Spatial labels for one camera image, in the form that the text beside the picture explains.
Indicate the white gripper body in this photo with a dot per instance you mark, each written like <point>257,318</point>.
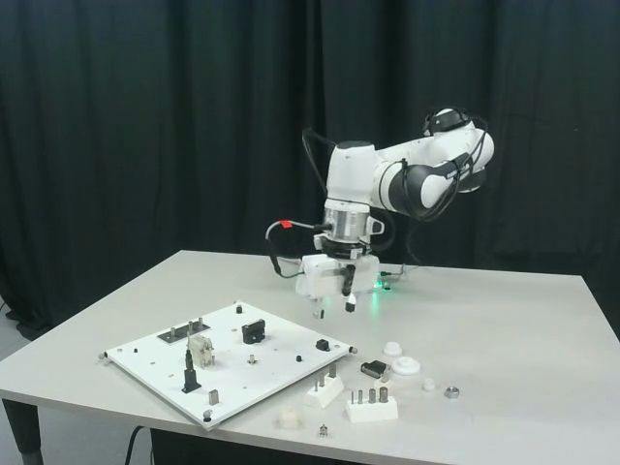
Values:
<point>324,283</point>

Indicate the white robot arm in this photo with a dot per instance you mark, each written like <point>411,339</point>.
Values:
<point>349,169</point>

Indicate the small clear Ethernet plug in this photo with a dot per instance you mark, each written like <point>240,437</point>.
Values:
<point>322,431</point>

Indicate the white medium gear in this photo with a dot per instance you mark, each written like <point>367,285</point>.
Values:
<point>391,349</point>

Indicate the metal square peg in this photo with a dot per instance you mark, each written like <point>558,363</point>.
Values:
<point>213,398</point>
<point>332,373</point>

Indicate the black D-SUB plug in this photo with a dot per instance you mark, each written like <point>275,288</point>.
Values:
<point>372,370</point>

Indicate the white wedge holder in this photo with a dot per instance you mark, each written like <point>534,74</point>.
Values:
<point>380,382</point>

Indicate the white large gear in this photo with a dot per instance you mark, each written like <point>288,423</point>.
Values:
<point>406,366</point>

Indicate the white two-peg holder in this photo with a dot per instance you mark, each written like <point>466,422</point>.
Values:
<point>322,394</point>

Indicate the medium metal round peg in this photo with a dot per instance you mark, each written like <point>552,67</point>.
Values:
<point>372,394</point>

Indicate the thick metal round peg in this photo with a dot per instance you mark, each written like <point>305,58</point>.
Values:
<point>383,395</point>

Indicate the white four-peg holder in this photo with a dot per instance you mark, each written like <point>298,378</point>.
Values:
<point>373,411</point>

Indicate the white small gear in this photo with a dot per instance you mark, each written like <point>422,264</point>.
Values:
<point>428,384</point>

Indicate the small white cube holder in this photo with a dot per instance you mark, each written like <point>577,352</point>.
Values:
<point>290,418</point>

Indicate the beige waterproof plug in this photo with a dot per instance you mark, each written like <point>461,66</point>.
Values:
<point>201,351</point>

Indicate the round metal BNC plug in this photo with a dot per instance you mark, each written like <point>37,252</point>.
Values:
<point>453,392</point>

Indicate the black USB plug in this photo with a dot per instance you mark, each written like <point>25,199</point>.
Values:
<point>189,378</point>

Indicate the white task board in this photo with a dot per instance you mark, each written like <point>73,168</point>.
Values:
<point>145,368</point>

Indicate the black curtain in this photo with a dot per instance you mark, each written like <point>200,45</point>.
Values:
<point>145,121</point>

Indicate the black table leg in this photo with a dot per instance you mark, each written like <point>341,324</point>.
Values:
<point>21,436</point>

